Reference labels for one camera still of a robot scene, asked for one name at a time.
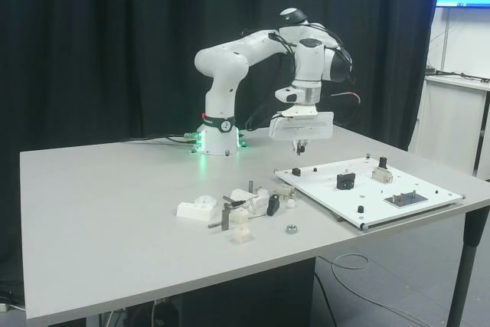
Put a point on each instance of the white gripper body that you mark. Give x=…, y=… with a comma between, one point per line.
x=302, y=126

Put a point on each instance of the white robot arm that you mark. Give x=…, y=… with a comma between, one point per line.
x=222, y=61

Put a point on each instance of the beige plug holder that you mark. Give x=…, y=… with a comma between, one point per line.
x=285, y=191

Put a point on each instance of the white medium gear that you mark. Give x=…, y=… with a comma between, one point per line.
x=262, y=191

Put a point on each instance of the white small gear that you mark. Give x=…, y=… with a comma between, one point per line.
x=291, y=203

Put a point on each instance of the metal round peg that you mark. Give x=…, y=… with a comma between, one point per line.
x=249, y=185

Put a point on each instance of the white block holder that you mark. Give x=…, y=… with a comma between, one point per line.
x=260, y=200

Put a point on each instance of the white wedge holder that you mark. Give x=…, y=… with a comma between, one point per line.
x=240, y=193

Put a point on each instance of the white task board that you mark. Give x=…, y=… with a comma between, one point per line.
x=367, y=193

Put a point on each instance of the black thin rod plug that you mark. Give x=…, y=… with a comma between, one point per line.
x=234, y=202

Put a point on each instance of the metal nut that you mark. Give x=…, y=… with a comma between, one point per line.
x=291, y=229

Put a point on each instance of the small white holder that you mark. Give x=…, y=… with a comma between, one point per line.
x=239, y=216

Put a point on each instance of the metal square peg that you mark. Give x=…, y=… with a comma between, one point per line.
x=226, y=220

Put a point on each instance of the white stepped holder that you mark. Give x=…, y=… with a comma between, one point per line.
x=239, y=236

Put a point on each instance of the white large gear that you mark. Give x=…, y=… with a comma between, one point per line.
x=203, y=201

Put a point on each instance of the metal rod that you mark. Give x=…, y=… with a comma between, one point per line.
x=215, y=224

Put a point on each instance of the white holder with round holes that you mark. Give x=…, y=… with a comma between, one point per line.
x=193, y=213

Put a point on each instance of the white cabinet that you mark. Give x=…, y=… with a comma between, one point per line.
x=453, y=124

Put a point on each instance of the black box under table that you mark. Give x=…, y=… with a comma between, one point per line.
x=229, y=296

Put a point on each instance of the black table leg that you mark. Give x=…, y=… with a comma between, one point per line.
x=465, y=265

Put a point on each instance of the black curtain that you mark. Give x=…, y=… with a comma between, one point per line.
x=115, y=36

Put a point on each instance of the white power strip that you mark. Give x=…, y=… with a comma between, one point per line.
x=4, y=307

